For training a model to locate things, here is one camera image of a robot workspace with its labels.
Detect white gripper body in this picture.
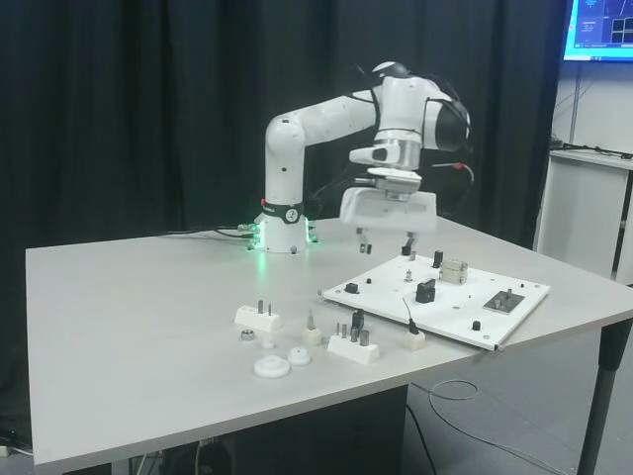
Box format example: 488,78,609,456
338,186,438,235

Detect grey multi-pin connector block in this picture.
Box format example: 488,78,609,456
441,256,469,287

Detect white task board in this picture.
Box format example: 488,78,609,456
318,252,551,353

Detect white peg holder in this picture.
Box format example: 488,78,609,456
325,332,382,368
233,302,284,333

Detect white large gear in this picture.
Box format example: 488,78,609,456
254,354,292,380

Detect white cabinet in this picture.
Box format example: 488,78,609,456
533,147,633,286

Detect dark grey table leg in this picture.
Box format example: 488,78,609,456
577,324,622,475

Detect black curtains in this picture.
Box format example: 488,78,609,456
0,0,565,436

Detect blue screen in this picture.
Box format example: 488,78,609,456
562,0,633,63

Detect black Ethernet plug with cable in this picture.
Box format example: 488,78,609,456
401,296,419,335

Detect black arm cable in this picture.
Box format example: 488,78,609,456
344,61,475,149

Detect thin grey floor cable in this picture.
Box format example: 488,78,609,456
427,378,503,469

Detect black table cables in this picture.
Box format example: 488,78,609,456
162,225,259,242

